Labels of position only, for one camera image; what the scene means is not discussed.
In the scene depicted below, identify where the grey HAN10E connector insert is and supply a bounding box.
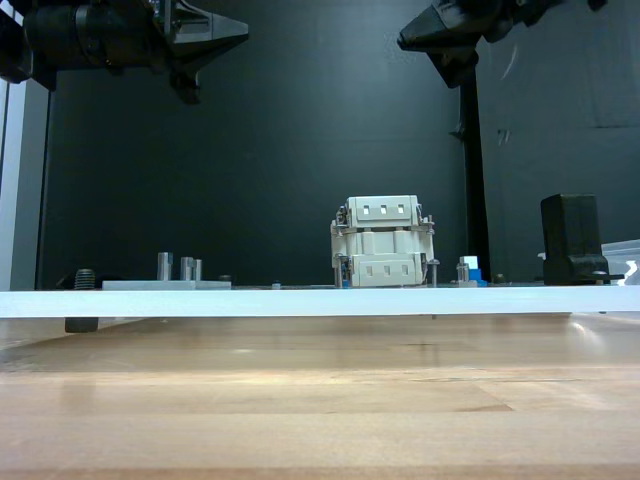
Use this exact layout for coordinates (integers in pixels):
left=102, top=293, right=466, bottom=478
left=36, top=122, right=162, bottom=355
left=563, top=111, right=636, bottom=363
left=335, top=195, right=437, bottom=236

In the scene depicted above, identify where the black connector housing block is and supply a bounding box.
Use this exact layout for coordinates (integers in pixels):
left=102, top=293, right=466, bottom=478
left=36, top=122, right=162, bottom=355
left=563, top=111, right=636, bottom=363
left=540, top=193, right=626, bottom=287

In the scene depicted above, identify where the beige connector base socket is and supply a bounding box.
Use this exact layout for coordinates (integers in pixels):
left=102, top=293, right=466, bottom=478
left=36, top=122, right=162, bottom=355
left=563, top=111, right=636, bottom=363
left=329, top=227, right=442, bottom=290

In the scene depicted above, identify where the small white blue socket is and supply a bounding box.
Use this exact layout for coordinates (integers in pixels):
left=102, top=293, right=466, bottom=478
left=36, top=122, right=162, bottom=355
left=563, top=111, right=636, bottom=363
left=456, top=254, right=487, bottom=287

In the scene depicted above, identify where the grey metal plate with posts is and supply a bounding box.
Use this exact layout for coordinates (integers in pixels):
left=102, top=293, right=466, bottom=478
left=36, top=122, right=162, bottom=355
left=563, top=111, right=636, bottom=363
left=102, top=252, right=233, bottom=291

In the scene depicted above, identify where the clear plastic tub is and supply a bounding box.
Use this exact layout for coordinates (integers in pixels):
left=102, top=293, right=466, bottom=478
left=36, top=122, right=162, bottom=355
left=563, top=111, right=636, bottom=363
left=601, top=240, right=640, bottom=287

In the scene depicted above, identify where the white task board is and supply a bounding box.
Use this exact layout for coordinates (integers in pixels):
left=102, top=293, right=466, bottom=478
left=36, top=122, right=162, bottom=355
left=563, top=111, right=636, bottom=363
left=0, top=287, right=640, bottom=320

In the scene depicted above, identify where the black aluminium frame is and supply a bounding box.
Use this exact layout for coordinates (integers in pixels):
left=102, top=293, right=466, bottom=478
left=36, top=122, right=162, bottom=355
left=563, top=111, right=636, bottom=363
left=448, top=87, right=494, bottom=287

